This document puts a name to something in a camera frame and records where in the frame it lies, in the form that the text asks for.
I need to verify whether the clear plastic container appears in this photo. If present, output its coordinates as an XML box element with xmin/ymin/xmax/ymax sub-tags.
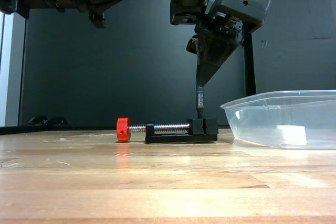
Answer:
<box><xmin>219</xmin><ymin>90</ymin><xmax>336</xmax><ymax>151</ymax></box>

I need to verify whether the black clamp with red knob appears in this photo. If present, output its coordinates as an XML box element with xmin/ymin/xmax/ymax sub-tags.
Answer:
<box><xmin>116</xmin><ymin>116</ymin><xmax>219</xmax><ymax>145</ymax></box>

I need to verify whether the black rounded foot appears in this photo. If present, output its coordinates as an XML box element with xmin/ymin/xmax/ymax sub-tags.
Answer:
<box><xmin>28</xmin><ymin>115</ymin><xmax>48</xmax><ymax>126</ymax></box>
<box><xmin>46</xmin><ymin>115</ymin><xmax>69</xmax><ymax>126</ymax></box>

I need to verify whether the black frame post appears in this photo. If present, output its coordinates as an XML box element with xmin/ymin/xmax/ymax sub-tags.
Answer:
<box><xmin>17</xmin><ymin>8</ymin><xmax>30</xmax><ymax>127</ymax></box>
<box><xmin>241</xmin><ymin>27</ymin><xmax>257</xmax><ymax>98</ymax></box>

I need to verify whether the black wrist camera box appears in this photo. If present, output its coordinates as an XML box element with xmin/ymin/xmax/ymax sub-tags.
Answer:
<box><xmin>170</xmin><ymin>0</ymin><xmax>208</xmax><ymax>27</ymax></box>

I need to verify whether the black frame base rail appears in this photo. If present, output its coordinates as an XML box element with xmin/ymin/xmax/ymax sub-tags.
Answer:
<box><xmin>0</xmin><ymin>124</ymin><xmax>233</xmax><ymax>136</ymax></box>

